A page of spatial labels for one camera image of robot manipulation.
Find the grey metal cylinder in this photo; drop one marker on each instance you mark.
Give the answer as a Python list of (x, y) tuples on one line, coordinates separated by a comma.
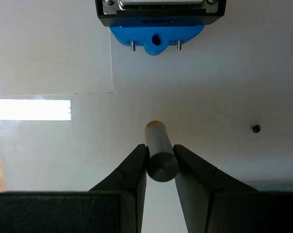
[(161, 165)]

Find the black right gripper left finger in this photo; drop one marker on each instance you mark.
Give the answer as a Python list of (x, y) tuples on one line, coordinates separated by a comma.
[(100, 211)]

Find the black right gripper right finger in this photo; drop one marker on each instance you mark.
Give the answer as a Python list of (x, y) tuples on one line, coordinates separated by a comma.
[(233, 211)]

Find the black D-sub connector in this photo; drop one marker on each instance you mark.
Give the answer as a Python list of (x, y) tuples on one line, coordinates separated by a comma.
[(161, 18)]

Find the white task board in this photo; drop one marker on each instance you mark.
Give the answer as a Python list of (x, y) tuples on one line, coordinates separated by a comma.
[(209, 85)]

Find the blue D-sub connector mount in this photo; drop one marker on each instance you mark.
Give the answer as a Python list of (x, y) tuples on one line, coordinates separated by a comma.
[(136, 34)]

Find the small hex screw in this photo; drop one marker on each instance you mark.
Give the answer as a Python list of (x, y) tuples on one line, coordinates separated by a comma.
[(255, 128)]

